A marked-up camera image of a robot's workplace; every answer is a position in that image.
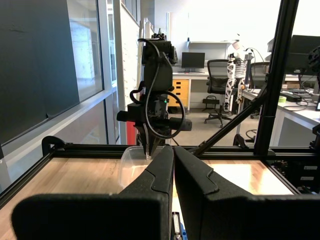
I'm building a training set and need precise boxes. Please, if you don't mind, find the white overhead shelf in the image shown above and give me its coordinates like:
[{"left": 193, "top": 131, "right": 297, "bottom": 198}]
[{"left": 187, "top": 39, "right": 238, "bottom": 61}]

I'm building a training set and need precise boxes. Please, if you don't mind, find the white desk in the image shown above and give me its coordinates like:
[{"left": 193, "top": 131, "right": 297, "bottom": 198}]
[
  {"left": 172, "top": 71, "right": 211, "bottom": 111},
  {"left": 241, "top": 87, "right": 320, "bottom": 148}
]

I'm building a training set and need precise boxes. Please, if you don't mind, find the black office chair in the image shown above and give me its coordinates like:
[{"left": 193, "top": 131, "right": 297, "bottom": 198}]
[
  {"left": 249, "top": 61, "right": 271, "bottom": 118},
  {"left": 203, "top": 59, "right": 235, "bottom": 128}
]

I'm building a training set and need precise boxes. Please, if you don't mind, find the black computer monitor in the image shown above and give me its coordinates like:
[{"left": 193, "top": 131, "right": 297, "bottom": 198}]
[
  {"left": 181, "top": 51, "right": 206, "bottom": 74},
  {"left": 284, "top": 34, "right": 320, "bottom": 76}
]

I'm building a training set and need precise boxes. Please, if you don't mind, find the white humanoid robot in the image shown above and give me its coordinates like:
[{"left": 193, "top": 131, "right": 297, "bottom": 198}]
[{"left": 223, "top": 32, "right": 248, "bottom": 113}]

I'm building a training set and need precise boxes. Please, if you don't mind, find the silver d-sub connector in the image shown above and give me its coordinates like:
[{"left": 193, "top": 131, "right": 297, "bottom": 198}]
[{"left": 172, "top": 212, "right": 181, "bottom": 240}]

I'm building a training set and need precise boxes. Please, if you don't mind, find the black frame corner bracket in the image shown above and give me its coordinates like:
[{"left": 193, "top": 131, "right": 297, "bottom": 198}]
[{"left": 41, "top": 136, "right": 67, "bottom": 157}]

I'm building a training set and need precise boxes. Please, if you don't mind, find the red cylinder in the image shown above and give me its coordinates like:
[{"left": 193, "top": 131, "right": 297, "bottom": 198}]
[{"left": 126, "top": 121, "right": 138, "bottom": 146}]

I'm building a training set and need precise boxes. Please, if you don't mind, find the black looped cable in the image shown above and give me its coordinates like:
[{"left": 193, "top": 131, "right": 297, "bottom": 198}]
[{"left": 144, "top": 37, "right": 187, "bottom": 140}]

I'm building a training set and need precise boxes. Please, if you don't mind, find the white board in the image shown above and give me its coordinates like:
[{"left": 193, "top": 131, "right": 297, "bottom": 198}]
[{"left": 172, "top": 193, "right": 186, "bottom": 227}]

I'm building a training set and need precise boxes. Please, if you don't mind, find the black frame diagonal brace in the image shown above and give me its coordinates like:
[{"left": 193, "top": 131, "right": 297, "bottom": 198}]
[{"left": 192, "top": 84, "right": 270, "bottom": 156}]

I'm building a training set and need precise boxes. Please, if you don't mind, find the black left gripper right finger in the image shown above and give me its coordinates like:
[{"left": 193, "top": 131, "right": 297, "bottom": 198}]
[{"left": 174, "top": 146, "right": 320, "bottom": 240}]

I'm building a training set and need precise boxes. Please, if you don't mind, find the clear plastic tub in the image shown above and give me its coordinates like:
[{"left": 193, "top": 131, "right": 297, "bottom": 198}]
[{"left": 117, "top": 145, "right": 167, "bottom": 190}]

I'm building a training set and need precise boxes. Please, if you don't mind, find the yellow drawer cabinet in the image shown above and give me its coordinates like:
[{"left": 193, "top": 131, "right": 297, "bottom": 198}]
[{"left": 167, "top": 79, "right": 190, "bottom": 108}]

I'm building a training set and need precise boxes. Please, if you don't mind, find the grey window frame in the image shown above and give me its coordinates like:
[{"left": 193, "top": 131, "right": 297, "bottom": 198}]
[{"left": 96, "top": 0, "right": 118, "bottom": 145}]

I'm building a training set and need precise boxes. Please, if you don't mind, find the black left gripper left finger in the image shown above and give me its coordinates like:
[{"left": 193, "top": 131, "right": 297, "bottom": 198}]
[{"left": 11, "top": 145, "right": 175, "bottom": 240}]

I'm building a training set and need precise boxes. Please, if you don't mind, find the black frame rail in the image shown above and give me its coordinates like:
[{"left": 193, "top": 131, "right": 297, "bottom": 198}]
[
  {"left": 0, "top": 149, "right": 66, "bottom": 208},
  {"left": 41, "top": 143, "right": 320, "bottom": 161}
]

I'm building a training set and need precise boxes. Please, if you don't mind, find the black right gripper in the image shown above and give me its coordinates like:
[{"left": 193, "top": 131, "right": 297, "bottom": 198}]
[{"left": 116, "top": 98, "right": 193, "bottom": 160}]

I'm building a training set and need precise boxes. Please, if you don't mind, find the black frame post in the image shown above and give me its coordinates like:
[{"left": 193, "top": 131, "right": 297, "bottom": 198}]
[{"left": 253, "top": 0, "right": 300, "bottom": 156}]

